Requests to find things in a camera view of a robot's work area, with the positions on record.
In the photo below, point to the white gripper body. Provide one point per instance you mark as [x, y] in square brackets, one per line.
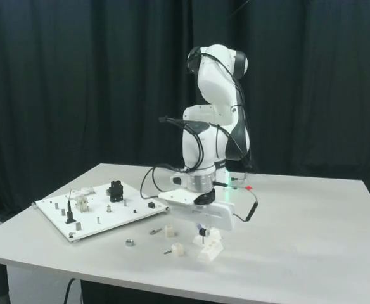
[216, 215]

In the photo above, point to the white peg holder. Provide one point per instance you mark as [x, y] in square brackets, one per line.
[215, 235]
[211, 250]

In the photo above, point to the small white cube holder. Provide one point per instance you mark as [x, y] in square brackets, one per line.
[178, 249]
[169, 231]

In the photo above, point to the flat white mounting plate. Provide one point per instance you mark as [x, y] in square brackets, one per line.
[178, 197]

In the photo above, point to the small metal plug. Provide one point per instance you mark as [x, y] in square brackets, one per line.
[154, 231]

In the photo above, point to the metal bolt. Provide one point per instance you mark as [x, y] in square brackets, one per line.
[129, 243]

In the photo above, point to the black D-SUB plug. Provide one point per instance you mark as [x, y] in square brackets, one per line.
[115, 190]

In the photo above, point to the white task board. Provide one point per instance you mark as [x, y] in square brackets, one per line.
[102, 218]

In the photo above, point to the white gear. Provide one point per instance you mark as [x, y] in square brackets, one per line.
[86, 191]

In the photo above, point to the white translucent plug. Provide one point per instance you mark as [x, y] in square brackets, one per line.
[81, 204]

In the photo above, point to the tall black plug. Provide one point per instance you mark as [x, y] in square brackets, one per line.
[68, 216]

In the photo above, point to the black curtain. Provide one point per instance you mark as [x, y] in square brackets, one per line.
[77, 79]

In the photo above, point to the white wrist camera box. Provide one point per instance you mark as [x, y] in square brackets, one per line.
[177, 180]

